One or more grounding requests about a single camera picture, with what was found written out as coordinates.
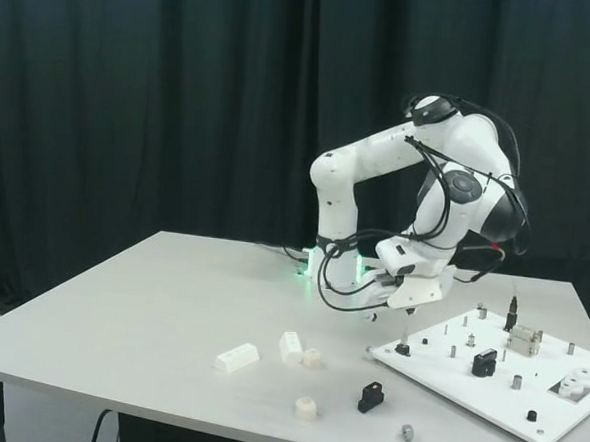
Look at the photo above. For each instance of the white medium gear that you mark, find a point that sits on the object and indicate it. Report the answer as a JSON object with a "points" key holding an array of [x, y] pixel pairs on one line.
{"points": [[570, 387]]}

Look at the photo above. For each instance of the small white holder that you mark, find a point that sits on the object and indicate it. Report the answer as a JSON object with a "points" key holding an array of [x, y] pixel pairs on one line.
{"points": [[306, 408], [311, 358]]}

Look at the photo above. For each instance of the long white peg holder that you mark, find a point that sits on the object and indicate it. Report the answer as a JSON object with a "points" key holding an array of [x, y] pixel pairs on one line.
{"points": [[236, 359]]}

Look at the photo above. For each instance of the metal BNC plug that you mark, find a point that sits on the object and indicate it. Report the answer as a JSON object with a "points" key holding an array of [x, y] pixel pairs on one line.
{"points": [[407, 432]]}

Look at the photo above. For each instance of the white large gear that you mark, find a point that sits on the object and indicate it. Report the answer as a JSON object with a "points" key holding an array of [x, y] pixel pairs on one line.
{"points": [[586, 376]]}

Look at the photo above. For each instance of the white task board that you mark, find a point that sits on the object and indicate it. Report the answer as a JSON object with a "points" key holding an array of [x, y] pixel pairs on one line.
{"points": [[489, 403]]}

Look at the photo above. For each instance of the black stepped block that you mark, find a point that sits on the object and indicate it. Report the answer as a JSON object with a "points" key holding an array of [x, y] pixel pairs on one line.
{"points": [[484, 364]]}

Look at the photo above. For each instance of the white block holder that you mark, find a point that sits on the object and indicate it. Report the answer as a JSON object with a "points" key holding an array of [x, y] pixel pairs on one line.
{"points": [[291, 347]]}

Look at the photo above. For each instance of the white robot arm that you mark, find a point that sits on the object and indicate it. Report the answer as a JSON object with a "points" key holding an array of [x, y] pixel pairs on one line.
{"points": [[359, 150]]}

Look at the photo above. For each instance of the black curtain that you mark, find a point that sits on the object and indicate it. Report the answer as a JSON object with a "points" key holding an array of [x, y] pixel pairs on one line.
{"points": [[132, 96]]}

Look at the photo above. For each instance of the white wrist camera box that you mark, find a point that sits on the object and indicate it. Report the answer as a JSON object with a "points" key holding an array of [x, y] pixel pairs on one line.
{"points": [[393, 254]]}

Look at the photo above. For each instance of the black rod with red tag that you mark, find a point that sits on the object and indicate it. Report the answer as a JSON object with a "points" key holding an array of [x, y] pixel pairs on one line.
{"points": [[496, 247]]}

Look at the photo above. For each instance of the metal square peg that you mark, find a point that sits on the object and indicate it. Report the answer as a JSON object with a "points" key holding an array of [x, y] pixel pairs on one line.
{"points": [[481, 310]]}

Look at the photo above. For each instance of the black D-SUB plug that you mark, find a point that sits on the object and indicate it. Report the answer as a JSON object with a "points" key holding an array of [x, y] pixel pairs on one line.
{"points": [[369, 398]]}

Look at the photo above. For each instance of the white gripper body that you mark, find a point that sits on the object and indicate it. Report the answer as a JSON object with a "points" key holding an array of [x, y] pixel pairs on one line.
{"points": [[373, 295]]}

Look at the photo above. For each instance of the black USB plug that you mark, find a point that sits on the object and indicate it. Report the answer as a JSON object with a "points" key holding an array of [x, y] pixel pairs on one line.
{"points": [[511, 317]]}

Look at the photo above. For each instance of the black round knob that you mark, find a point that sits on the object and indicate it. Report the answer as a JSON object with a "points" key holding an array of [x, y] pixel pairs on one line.
{"points": [[531, 415]]}

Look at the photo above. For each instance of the flat white mounting plate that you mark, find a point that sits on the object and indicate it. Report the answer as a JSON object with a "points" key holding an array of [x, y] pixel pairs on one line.
{"points": [[421, 291]]}

